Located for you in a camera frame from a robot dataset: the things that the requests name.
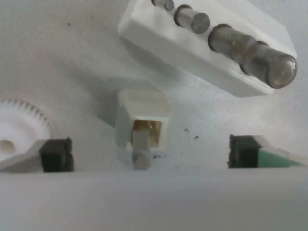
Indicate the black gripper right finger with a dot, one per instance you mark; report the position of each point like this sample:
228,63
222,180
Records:
243,154

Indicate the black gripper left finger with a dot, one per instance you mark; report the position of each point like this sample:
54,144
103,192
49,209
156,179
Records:
56,156

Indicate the thickest metal round peg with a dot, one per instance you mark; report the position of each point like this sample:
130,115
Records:
276,69

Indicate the thick metal round peg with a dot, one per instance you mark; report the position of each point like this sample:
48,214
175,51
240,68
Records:
226,38

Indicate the medium metal round peg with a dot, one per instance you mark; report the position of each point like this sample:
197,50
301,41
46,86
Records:
195,21

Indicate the white round peg holder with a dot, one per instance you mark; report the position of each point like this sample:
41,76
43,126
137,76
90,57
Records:
156,41

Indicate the thin metal round peg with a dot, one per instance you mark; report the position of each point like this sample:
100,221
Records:
166,3

